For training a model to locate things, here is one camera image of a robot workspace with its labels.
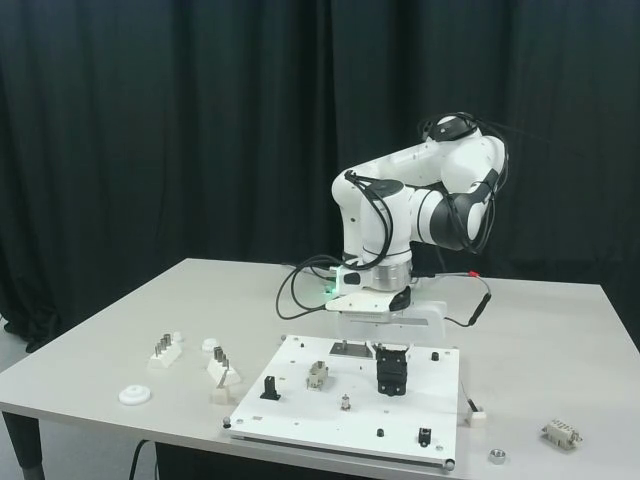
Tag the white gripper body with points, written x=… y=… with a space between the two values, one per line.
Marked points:
x=425 y=325

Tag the black D-SUB plug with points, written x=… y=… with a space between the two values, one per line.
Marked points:
x=392 y=361

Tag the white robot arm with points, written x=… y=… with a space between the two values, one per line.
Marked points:
x=360 y=215

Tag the metal BNC plug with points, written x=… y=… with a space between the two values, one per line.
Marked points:
x=345 y=403

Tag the small white sensor box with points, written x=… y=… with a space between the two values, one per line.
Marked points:
x=365 y=280

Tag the small white plug holder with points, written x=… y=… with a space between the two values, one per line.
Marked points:
x=222 y=395
x=477 y=416

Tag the white task board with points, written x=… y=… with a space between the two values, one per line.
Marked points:
x=325 y=430

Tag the metal hex nut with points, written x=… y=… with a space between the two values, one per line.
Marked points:
x=497 y=455

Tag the white peg holder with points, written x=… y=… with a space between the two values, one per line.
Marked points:
x=162 y=361
x=216 y=372

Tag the white medium gear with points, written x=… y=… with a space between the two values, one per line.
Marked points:
x=210 y=346

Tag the beige waterproof plug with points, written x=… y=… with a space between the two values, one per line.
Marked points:
x=562 y=432

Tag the white small gear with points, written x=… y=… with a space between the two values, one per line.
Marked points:
x=177 y=336

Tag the white large gear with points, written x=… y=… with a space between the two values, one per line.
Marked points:
x=135 y=395

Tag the black curtain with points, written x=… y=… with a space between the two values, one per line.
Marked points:
x=150 y=125

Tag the dark grey table leg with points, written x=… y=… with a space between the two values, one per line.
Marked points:
x=22 y=445

